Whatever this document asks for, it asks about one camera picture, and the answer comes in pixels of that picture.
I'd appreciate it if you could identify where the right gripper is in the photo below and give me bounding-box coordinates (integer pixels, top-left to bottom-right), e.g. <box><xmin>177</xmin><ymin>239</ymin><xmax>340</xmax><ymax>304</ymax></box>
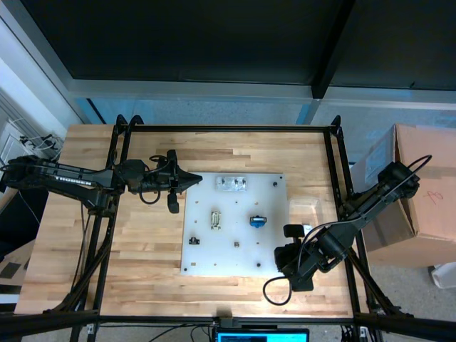
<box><xmin>284</xmin><ymin>224</ymin><xmax>316</xmax><ymax>292</ymax></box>

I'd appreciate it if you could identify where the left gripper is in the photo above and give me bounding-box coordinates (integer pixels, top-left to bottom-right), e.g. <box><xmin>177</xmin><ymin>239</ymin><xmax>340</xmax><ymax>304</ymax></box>
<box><xmin>162</xmin><ymin>150</ymin><xmax>204</xmax><ymax>214</ymax></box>

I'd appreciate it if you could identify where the grey block with steel pegs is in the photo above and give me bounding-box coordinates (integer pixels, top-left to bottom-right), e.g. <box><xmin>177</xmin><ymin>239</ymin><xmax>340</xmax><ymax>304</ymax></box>
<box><xmin>214</xmin><ymin>175</ymin><xmax>248</xmax><ymax>194</ymax></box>

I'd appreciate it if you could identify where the clear plastic container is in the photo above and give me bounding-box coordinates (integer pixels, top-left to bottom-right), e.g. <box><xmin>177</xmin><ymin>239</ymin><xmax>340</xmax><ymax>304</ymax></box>
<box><xmin>289</xmin><ymin>197</ymin><xmax>321</xmax><ymax>226</ymax></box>

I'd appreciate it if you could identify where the white task board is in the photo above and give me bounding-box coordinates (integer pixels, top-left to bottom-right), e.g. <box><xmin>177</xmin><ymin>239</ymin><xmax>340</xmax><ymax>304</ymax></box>
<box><xmin>180</xmin><ymin>172</ymin><xmax>291</xmax><ymax>277</ymax></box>

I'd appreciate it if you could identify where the blue screen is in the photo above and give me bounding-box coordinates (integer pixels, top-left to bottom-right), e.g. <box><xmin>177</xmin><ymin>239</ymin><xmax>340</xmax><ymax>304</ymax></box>
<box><xmin>212</xmin><ymin>328</ymin><xmax>311</xmax><ymax>342</ymax></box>

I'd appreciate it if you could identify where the cardboard box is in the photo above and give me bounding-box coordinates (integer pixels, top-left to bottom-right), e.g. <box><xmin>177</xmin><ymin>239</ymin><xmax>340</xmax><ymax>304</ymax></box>
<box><xmin>350</xmin><ymin>123</ymin><xmax>456</xmax><ymax>269</ymax></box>

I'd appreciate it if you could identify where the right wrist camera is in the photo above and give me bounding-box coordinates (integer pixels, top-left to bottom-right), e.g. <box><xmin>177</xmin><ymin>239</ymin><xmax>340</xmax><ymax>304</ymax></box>
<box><xmin>274</xmin><ymin>245</ymin><xmax>298</xmax><ymax>276</ymax></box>

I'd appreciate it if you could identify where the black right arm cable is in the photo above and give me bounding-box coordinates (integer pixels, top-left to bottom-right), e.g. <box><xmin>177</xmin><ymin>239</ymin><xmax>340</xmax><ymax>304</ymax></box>
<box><xmin>262</xmin><ymin>275</ymin><xmax>294</xmax><ymax>306</ymax></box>

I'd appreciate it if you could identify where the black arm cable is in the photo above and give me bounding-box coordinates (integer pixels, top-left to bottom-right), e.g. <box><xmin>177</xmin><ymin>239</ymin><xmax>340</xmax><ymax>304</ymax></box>
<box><xmin>138</xmin><ymin>187</ymin><xmax>160</xmax><ymax>205</ymax></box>
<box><xmin>262</xmin><ymin>275</ymin><xmax>294</xmax><ymax>306</ymax></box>

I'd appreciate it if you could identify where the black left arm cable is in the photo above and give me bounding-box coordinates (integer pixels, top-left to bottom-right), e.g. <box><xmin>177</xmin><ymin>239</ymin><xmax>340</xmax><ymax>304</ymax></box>
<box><xmin>138</xmin><ymin>187</ymin><xmax>160</xmax><ymax>205</ymax></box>

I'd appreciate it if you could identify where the black frame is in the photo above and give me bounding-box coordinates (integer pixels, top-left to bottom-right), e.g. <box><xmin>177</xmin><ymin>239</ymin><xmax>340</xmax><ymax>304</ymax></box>
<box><xmin>0</xmin><ymin>113</ymin><xmax>456</xmax><ymax>342</ymax></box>

